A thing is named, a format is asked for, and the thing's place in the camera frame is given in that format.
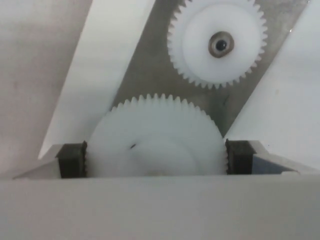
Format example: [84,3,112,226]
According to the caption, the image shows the white large gear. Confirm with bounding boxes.
[87,93,226,179]

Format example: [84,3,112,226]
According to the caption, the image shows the white medium gear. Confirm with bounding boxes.
[166,0,269,90]

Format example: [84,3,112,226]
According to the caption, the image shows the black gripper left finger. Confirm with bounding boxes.
[12,140,88,180]

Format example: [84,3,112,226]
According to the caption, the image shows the white task board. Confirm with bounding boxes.
[37,0,320,176]

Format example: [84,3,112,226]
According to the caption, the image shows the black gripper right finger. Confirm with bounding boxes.
[224,138,303,177]

